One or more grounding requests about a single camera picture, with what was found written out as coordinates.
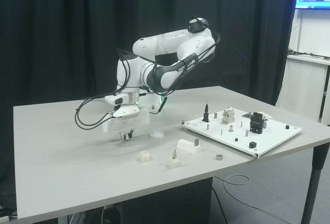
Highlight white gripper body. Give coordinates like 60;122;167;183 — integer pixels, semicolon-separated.
102;112;151;134

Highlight flat white mounting plate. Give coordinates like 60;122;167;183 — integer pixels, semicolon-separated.
113;106;141;118

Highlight small white cube holder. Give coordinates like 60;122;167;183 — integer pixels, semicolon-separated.
136;150;152;162

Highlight long white holder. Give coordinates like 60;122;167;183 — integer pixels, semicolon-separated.
176;138;202;154

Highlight black control cabinet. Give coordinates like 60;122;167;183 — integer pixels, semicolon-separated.
113;177;214;224

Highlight white task board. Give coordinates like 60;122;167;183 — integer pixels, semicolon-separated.
180;107;303;160

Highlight black curtains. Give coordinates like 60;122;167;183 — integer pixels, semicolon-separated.
0;0;302;217

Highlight black D-SUB plug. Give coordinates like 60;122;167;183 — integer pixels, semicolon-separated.
249;111;264;134

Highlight white cabinet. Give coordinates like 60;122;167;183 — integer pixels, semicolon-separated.
279;51;330;127

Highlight black table leg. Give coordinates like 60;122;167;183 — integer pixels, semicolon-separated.
301;144;326;224

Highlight small white camera box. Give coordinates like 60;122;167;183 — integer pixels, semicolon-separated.
104;93;129;106

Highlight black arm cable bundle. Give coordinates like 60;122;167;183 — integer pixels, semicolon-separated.
74;15;222;132

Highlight grey floor cable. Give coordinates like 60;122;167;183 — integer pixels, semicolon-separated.
223;174;304;222

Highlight black floor cable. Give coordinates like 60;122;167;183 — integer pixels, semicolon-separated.
211;186;229;224

